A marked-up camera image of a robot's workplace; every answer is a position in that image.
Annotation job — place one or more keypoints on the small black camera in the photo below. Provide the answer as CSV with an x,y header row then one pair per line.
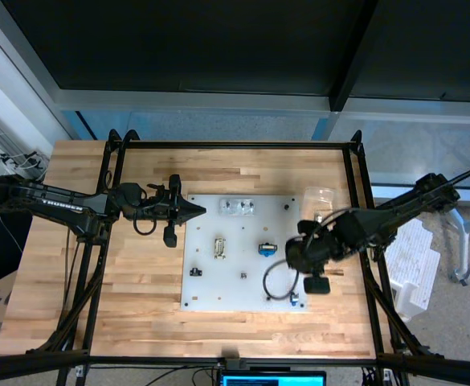
x,y
231,362

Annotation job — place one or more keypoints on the grey metal chair base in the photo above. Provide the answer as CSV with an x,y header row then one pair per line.
x,y
463,245

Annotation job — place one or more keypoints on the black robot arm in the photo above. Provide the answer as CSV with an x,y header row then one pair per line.
x,y
58,203
399,213

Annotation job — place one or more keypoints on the white ribbed plastic part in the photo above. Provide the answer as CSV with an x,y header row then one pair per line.
x,y
413,261

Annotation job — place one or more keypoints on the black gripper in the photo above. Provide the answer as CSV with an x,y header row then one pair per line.
x,y
173,201
317,253

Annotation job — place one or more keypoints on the blue laptop screen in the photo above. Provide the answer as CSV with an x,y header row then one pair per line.
x,y
270,380

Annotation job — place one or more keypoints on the black metal frame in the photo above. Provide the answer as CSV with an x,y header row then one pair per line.
x,y
234,145

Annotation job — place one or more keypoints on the small black clamp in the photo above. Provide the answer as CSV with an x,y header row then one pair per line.
x,y
196,272

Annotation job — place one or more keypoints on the clear plastic tub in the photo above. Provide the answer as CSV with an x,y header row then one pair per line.
x,y
319,199

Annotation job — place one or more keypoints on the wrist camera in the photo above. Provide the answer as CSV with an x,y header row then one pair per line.
x,y
157,188

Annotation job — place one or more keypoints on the white task board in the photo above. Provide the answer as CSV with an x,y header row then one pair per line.
x,y
234,249

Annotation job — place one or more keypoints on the beige rectangular connector housing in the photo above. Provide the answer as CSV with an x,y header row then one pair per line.
x,y
219,248

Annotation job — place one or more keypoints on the blue RJ45 socket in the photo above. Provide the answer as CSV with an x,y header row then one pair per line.
x,y
294,299

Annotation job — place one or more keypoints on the aluminium block with sockets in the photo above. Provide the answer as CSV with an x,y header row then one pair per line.
x,y
236,209

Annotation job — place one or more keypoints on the blue black D-sub connector mount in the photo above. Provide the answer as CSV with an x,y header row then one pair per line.
x,y
267,250

